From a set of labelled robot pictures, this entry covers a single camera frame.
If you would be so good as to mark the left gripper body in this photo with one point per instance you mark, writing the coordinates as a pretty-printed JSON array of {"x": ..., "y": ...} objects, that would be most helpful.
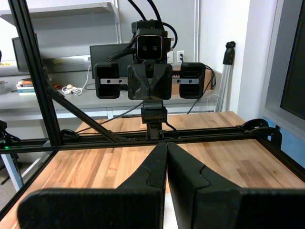
[{"x": 106, "y": 71}]

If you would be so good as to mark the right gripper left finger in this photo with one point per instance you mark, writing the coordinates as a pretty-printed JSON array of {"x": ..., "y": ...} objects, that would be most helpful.
[{"x": 95, "y": 210}]

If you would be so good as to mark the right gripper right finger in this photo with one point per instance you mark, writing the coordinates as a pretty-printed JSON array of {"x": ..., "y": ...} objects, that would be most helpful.
[{"x": 238, "y": 210}]

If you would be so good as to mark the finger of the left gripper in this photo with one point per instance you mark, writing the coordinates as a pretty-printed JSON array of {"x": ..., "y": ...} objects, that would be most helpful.
[
  {"x": 162, "y": 83},
  {"x": 137, "y": 83}
]

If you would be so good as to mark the black desk monitor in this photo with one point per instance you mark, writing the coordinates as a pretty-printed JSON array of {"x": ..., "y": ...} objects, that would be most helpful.
[
  {"x": 19, "y": 55},
  {"x": 104, "y": 55}
]

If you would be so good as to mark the brown cardboard box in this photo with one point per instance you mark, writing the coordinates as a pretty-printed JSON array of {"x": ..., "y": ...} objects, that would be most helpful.
[{"x": 209, "y": 81}]

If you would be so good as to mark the aluminium stand with black top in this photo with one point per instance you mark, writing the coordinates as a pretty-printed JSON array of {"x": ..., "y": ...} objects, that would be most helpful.
[{"x": 230, "y": 55}]

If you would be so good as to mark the grey office desk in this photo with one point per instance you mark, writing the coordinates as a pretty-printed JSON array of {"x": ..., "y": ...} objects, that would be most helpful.
[{"x": 35, "y": 100}]

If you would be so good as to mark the stack of books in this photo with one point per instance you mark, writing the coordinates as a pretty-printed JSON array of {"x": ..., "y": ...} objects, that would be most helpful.
[{"x": 25, "y": 89}]

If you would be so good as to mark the white wall outlet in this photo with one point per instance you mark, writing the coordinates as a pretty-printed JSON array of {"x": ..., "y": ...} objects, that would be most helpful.
[
  {"x": 180, "y": 56},
  {"x": 172, "y": 58}
]

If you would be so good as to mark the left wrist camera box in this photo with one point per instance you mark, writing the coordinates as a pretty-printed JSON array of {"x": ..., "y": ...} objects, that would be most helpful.
[{"x": 150, "y": 47}]

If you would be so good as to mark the black aluminium frame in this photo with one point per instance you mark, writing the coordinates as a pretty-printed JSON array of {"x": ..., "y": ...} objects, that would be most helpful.
[{"x": 35, "y": 71}]

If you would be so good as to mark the white wall shelf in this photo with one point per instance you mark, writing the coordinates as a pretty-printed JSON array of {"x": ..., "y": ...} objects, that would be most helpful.
[{"x": 59, "y": 10}]

